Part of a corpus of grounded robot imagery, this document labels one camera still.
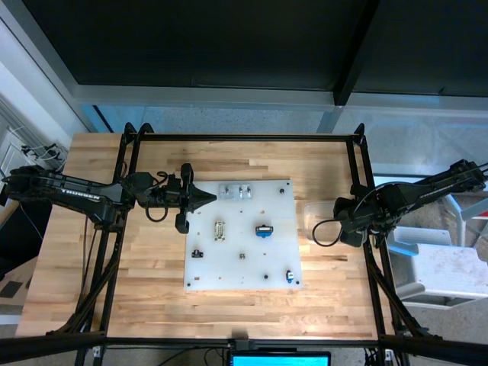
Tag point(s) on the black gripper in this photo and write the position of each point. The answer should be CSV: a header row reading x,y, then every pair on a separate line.
x,y
185,196
350,213

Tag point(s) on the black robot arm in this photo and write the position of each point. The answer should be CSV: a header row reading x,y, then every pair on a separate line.
x,y
419,190
80,194

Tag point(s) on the grey heavy connector housing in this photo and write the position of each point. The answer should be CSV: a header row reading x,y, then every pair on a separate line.
x,y
219,232

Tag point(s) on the small metal connector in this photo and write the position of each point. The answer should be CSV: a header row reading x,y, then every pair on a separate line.
x,y
242,256

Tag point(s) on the clear plastic tub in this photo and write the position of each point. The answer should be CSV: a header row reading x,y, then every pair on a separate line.
x,y
318,211

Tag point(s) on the aluminium plate with bars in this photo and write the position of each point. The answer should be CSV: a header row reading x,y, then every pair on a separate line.
x,y
235,192

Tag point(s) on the small black clamp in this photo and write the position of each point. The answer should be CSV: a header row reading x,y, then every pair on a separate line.
x,y
197,253

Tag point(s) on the white board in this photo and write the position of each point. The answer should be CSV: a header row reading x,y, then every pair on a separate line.
x,y
228,274

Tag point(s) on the white rj45 socket blue base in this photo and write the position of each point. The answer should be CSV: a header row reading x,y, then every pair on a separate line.
x,y
291,276

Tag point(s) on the white plastic chair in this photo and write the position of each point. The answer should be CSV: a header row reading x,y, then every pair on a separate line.
x,y
442,267

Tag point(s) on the red white object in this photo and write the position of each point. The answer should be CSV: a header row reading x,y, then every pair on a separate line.
x,y
482,214

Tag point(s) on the blue screen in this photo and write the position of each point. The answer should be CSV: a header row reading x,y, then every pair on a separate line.
x,y
280,360

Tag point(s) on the cardboard box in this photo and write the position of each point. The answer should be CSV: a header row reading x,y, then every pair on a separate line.
x,y
23,272

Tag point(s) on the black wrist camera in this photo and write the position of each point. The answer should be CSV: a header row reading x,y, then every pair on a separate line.
x,y
174,181

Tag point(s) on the black connector on blue mount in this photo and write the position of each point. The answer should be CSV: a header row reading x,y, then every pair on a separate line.
x,y
264,231

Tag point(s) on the black table camera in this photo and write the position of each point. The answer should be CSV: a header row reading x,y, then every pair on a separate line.
x,y
246,344

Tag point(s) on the black metal frame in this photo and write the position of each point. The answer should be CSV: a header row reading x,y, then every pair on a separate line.
x,y
53,341

